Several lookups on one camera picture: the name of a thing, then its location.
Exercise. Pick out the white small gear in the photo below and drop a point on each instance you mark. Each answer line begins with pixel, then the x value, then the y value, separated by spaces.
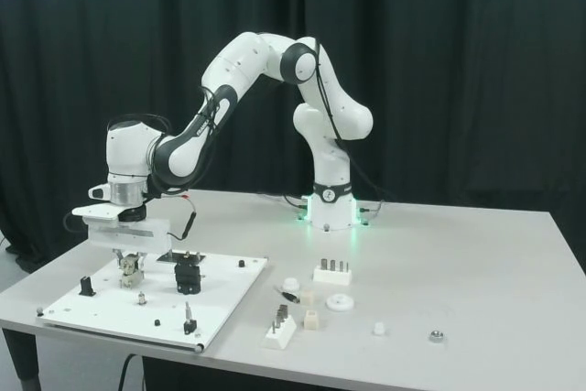
pixel 377 329

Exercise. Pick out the white square peg holder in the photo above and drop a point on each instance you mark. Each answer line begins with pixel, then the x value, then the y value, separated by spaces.
pixel 278 337

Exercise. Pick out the large metal round peg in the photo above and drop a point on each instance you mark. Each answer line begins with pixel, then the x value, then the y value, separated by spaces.
pixel 324 265

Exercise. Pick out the slim metal plug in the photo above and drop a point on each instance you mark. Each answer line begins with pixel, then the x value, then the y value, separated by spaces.
pixel 187 311

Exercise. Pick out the large metal square peg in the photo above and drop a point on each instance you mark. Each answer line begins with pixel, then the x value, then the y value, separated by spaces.
pixel 283 311

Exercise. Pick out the white large gear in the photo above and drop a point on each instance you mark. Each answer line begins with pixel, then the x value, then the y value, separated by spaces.
pixel 340 303

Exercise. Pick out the white task board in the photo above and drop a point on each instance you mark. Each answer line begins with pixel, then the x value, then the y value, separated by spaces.
pixel 137 318

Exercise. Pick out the white medium gear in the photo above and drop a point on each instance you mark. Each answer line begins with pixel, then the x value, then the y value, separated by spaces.
pixel 290 285

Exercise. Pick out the white round peg holder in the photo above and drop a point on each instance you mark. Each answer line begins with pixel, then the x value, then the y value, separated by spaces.
pixel 332 277

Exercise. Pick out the black D-SUB plug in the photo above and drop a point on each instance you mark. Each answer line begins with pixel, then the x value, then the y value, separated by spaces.
pixel 187 276

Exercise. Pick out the black curtain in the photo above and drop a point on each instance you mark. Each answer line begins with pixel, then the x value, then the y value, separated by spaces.
pixel 458 43

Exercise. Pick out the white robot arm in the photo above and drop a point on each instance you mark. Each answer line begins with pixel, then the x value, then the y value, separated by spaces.
pixel 329 157

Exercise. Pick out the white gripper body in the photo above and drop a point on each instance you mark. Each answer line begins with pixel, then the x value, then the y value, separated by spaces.
pixel 133 236

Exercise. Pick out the medium metal square peg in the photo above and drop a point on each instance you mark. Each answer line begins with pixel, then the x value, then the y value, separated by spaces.
pixel 277 320

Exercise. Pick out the small white plug holder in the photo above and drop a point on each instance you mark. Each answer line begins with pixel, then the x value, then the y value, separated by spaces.
pixel 307 296
pixel 311 320

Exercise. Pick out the metal BNC plug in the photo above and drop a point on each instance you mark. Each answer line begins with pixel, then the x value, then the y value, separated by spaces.
pixel 142 297

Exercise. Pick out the beige metal waterproof plug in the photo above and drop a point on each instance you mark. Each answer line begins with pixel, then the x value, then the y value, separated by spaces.
pixel 129 265

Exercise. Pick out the small metal nut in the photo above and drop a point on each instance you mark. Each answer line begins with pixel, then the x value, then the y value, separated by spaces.
pixel 433 336

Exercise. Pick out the black table leg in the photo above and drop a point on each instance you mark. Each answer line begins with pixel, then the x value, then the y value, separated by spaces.
pixel 20 359

